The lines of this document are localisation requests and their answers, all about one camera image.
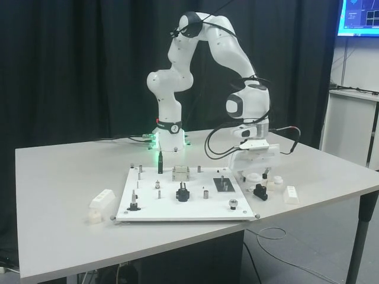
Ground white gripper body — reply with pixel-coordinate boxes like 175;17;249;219
227;143;281;173

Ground black D-SUB plug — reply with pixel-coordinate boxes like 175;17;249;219
252;183;269;200

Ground black round-based plug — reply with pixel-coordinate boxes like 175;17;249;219
175;182;191;203

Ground white task board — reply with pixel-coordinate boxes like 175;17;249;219
115;166;257;223

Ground white cabinet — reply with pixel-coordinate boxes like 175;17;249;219
321;88;379;172

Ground dark table leg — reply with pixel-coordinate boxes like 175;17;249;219
345;189;373;284

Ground long white holder with holes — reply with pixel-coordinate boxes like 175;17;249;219
89;189;118;210

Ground small white holder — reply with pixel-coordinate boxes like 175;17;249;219
86;209;105;225

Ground blue monitor screen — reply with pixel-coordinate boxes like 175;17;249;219
336;0;379;38

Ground black curtain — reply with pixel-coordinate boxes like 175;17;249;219
0;0;340;269

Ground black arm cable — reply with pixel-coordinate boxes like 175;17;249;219
170;2;272;162

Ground grey floor cable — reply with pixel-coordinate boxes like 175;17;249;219
244;226;287;284

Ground metal post with black flange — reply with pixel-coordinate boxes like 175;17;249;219
127;190;142;212

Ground black cables at robot foot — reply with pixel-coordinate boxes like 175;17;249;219
99;133;156;145

